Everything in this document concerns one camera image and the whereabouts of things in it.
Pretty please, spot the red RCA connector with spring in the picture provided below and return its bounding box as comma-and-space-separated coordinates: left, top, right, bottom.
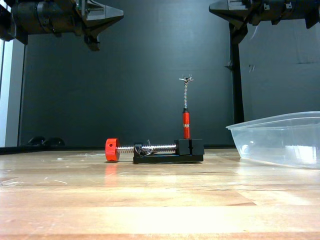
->
178, 73, 195, 140

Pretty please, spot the red clamp knob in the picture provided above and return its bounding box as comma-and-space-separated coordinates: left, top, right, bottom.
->
104, 137, 122, 162

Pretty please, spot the clear plastic tub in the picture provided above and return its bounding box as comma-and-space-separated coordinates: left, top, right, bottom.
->
225, 110, 320, 171

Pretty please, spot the silver threaded clamp screw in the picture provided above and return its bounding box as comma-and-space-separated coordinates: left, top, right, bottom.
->
116, 142, 177, 154

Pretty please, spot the black clamp base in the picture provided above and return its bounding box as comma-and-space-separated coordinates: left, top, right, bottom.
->
132, 137, 205, 165

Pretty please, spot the black vertical post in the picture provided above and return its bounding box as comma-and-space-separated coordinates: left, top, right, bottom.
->
224, 22, 245, 124

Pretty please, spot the black aluminium frame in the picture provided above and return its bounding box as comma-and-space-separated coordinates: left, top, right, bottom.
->
0, 136, 238, 155

